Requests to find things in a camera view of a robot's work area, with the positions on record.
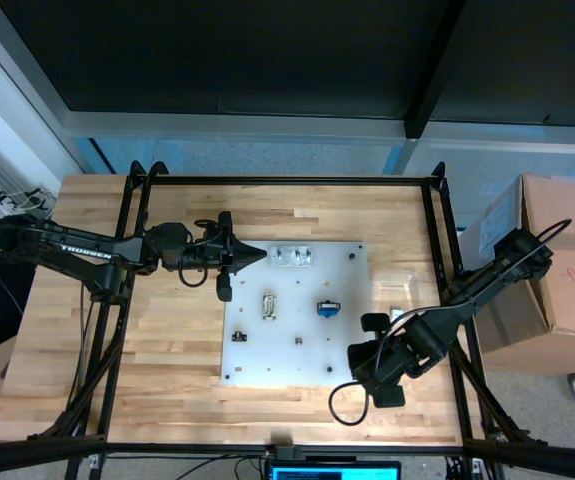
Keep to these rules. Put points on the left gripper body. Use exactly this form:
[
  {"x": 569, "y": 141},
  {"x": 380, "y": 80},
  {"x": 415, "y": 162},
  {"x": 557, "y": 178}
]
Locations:
[{"x": 225, "y": 260}]

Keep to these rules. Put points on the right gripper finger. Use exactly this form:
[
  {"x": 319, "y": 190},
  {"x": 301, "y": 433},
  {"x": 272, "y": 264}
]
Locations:
[{"x": 364, "y": 361}]

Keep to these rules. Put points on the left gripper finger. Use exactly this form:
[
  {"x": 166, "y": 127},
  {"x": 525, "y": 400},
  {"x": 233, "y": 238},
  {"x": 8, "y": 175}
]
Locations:
[{"x": 247, "y": 256}]

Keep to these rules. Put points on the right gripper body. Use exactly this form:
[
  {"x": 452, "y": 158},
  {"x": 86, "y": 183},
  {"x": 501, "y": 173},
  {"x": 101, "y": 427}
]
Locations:
[{"x": 394, "y": 360}]

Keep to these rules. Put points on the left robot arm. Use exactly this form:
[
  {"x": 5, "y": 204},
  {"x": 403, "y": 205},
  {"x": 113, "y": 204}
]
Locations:
[{"x": 92, "y": 250}]

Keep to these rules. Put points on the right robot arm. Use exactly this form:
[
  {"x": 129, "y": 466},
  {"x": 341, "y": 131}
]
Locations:
[{"x": 467, "y": 300}]

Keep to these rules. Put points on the beige many-pin connector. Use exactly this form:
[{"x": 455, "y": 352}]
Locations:
[{"x": 270, "y": 306}]

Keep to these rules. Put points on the short steel peg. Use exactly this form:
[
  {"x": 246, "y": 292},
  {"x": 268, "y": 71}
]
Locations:
[
  {"x": 279, "y": 255},
  {"x": 297, "y": 256}
]

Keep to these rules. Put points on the small clear plug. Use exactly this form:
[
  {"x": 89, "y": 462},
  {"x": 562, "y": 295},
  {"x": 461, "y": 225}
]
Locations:
[{"x": 395, "y": 314}]

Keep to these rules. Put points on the blue socket block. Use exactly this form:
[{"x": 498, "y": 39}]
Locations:
[{"x": 328, "y": 311}]

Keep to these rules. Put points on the clear plastic container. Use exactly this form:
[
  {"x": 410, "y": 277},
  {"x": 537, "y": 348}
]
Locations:
[{"x": 394, "y": 287}]

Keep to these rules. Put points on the white task board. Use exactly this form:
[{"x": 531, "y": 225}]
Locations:
[{"x": 287, "y": 360}]

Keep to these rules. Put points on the black block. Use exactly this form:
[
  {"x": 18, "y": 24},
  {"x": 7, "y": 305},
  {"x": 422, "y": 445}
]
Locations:
[{"x": 239, "y": 336}]

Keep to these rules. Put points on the blue screen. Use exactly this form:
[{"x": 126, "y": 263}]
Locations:
[{"x": 332, "y": 472}]

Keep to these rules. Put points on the cardboard box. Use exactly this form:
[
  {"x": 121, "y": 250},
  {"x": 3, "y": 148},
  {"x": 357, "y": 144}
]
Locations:
[{"x": 567, "y": 300}]

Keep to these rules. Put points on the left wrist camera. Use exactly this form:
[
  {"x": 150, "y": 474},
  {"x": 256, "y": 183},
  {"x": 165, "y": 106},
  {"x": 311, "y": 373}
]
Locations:
[{"x": 209, "y": 234}]

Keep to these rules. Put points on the black frame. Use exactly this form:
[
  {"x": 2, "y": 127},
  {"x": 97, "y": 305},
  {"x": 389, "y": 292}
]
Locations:
[{"x": 287, "y": 181}]

